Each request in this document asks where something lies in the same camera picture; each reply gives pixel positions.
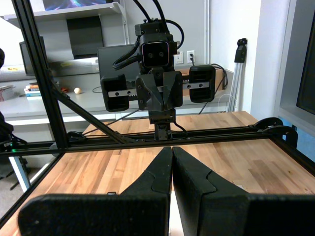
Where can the grey wall shelf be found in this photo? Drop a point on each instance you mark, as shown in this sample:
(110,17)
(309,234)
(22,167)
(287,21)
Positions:
(73,9)

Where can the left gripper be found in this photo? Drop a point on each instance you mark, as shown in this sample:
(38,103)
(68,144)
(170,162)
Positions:
(115,93)

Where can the white wall outlet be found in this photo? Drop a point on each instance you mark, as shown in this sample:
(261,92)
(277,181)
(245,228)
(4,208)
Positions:
(190,56)

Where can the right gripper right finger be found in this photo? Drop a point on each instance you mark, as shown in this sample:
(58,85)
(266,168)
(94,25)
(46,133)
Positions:
(246,216)

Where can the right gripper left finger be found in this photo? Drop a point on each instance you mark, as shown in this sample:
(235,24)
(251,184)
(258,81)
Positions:
(98,216)

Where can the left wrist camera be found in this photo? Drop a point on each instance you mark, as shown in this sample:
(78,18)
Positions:
(155,54)

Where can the stack of books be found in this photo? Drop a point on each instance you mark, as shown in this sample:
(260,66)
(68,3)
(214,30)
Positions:
(32,91)

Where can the dark monitor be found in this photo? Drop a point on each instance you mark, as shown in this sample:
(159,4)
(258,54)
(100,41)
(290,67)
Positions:
(115,56)
(24,59)

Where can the black frame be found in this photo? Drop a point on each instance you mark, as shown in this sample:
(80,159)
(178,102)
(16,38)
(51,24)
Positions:
(37,61)

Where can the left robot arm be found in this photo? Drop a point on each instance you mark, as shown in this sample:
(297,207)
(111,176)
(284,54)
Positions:
(157,29)

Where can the aluminium stand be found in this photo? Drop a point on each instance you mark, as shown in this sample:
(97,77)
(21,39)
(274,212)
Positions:
(237,73)

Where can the grey desk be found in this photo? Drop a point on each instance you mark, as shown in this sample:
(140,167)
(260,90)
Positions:
(86,102)

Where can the small wooden ball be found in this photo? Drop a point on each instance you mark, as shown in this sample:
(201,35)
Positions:
(77,90)

